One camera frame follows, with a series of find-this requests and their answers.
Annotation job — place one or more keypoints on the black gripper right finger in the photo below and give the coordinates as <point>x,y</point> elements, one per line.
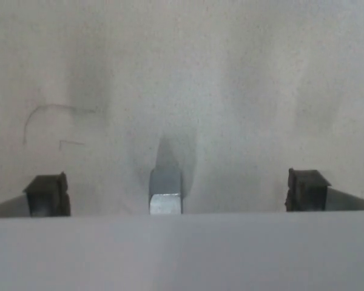
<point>306,191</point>

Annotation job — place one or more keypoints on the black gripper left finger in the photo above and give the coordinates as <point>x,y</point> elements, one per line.
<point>50,194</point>

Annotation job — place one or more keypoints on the grey metal block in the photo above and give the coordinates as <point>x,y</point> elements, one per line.
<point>165,197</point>

